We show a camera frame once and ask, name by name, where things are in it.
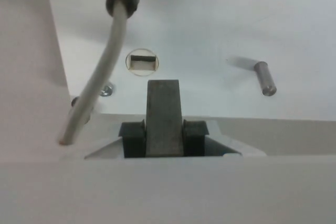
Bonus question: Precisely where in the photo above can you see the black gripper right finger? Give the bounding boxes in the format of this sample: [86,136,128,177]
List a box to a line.
[183,119,266,157]

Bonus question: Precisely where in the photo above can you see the black USB plug grey cable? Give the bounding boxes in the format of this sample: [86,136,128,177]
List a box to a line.
[58,0,154,147]

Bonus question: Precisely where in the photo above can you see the white task board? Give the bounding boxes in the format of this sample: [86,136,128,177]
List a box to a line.
[43,0,336,123]

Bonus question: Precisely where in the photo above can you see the metal round peg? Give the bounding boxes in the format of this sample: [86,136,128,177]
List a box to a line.
[253,61,278,97]

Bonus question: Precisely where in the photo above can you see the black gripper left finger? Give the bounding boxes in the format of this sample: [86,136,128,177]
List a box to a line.
[83,119,146,159]

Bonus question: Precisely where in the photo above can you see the metal square peg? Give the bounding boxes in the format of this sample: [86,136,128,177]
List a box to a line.
[145,79,184,157]

